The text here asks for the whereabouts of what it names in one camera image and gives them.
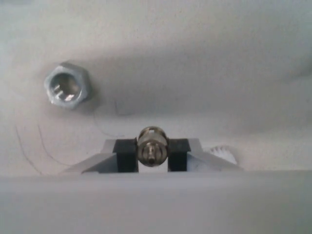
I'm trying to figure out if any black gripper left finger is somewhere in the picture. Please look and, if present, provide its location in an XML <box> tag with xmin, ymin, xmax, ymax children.
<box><xmin>58</xmin><ymin>138</ymin><xmax>138</xmax><ymax>174</ymax></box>

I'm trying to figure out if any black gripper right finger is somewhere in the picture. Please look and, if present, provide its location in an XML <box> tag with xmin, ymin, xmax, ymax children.
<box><xmin>168</xmin><ymin>137</ymin><xmax>244</xmax><ymax>173</ymax></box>

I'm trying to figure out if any metal BNC plug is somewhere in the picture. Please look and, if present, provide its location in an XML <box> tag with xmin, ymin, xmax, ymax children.
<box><xmin>135</xmin><ymin>125</ymin><xmax>170</xmax><ymax>169</ymax></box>

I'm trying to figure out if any white small gear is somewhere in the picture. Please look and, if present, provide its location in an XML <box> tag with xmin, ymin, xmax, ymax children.
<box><xmin>208</xmin><ymin>145</ymin><xmax>238</xmax><ymax>165</ymax></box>

